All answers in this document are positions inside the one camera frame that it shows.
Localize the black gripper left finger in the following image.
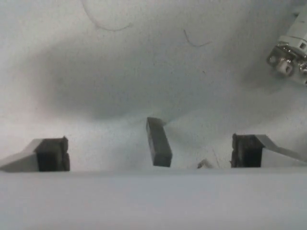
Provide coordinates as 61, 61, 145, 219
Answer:
0, 136, 71, 173

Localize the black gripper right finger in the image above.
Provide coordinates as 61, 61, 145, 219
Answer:
231, 133, 307, 168

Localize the white metal connector plug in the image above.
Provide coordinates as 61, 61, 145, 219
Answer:
266, 0, 307, 85

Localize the large metal square peg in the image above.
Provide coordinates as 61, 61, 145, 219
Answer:
145, 116, 174, 168

